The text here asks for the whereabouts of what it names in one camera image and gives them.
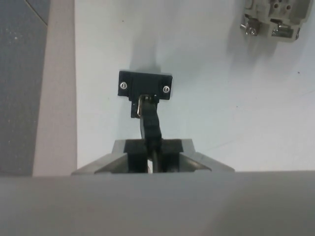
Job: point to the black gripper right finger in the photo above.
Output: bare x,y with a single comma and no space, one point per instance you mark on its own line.
172,155

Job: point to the black USB plug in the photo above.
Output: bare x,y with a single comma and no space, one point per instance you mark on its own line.
151,123

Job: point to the white task board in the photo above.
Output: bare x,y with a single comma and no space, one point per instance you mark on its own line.
221,110

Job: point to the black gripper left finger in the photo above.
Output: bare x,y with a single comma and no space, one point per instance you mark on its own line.
133,157

